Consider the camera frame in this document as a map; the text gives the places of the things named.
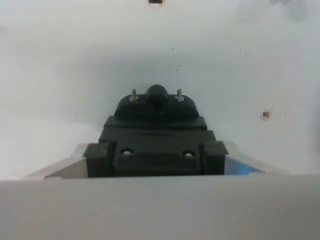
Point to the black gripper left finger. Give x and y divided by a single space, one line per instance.
100 160

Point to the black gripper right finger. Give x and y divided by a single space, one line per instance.
215 157

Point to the black D-SUB plug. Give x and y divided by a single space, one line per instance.
160 140

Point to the white task board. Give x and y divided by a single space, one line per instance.
62 75

